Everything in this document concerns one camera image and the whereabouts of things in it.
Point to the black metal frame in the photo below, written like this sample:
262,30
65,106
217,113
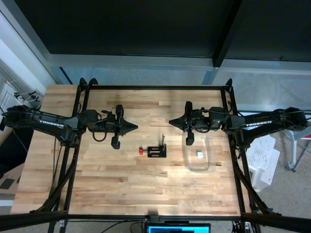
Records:
155,87

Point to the black foam square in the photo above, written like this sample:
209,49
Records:
6,183

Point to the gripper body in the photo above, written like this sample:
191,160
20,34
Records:
117,114
189,121

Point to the red chair with grey legs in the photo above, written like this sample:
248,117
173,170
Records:
291,150

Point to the small white block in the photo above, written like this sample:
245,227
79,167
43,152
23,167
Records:
199,154

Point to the brown cardboard box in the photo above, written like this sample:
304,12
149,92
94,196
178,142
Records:
12,196

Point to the clear plastic tub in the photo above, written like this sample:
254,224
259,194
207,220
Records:
207,145

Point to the black clamp with orange knob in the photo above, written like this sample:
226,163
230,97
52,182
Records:
156,152

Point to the small black camera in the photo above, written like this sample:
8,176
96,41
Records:
153,217

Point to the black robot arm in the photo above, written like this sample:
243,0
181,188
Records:
51,122
257,123

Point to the laptop with blue screen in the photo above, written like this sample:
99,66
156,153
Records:
177,229

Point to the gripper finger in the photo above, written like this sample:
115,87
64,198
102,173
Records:
181,120
126,124
126,129
181,126

